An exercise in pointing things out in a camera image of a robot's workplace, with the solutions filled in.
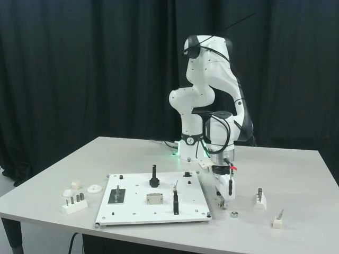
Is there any black upright plug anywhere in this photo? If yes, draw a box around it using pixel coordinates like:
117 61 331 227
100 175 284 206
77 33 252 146
149 164 161 188

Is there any black floor cable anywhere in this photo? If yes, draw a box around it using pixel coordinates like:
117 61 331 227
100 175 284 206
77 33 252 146
68 232 83 254

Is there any black table leg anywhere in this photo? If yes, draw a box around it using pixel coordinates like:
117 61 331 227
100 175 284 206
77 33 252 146
1 217 22 254

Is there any white task board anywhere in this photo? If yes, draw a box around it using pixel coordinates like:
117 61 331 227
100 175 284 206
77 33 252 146
94 170 213 229

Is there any thin black rod red tag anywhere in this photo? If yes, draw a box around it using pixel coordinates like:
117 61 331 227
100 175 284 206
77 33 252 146
227 164 237 197

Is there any black curtain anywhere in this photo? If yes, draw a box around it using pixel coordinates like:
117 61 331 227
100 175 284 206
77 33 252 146
0 0 339 187

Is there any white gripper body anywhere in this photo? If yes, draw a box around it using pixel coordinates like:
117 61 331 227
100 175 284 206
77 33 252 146
212 172 236 203

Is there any white plug holder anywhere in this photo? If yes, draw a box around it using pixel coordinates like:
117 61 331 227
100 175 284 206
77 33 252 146
253 197 267 212

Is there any black plug with metal tip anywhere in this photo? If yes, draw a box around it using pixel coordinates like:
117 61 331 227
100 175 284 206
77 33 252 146
172 179 180 215

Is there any white peg holder block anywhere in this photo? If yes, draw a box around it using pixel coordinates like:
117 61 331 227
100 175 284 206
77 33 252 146
61 198 89 215

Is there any black base cable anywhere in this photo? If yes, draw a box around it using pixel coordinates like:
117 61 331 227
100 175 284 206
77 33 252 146
149 138 181 149

